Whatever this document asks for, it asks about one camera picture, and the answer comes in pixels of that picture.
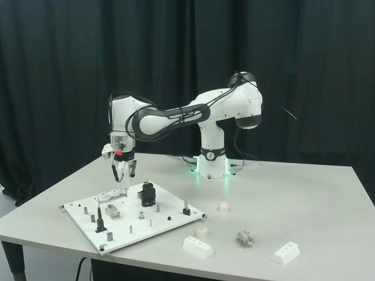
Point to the metal BNC plug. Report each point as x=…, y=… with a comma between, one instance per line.
x=141, y=215

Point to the small white peg holder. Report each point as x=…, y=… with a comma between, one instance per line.
x=222, y=207
x=201, y=232

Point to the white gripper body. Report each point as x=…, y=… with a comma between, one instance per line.
x=126, y=168

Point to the large metal square peg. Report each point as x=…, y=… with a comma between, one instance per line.
x=109, y=236

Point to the black D-SUB plug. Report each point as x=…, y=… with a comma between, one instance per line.
x=146, y=194

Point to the black table leg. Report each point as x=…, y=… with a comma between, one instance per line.
x=13, y=260

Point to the black curtain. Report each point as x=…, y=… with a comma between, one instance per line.
x=88, y=73

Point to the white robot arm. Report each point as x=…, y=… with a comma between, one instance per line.
x=152, y=120

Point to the white task board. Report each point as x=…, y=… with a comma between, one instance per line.
x=132, y=216

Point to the white medium gear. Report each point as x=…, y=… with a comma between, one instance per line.
x=113, y=193

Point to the white three-hole peg holder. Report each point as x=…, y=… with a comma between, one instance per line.
x=285, y=253
x=197, y=246

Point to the white large gear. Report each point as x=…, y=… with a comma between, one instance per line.
x=103, y=195

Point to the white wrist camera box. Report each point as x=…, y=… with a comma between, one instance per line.
x=106, y=150

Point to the white small gear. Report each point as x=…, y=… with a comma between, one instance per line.
x=119, y=190

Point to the grey metal plug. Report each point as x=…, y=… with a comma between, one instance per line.
x=245, y=237

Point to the metal bolt in black base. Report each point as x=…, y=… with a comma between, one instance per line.
x=185, y=210

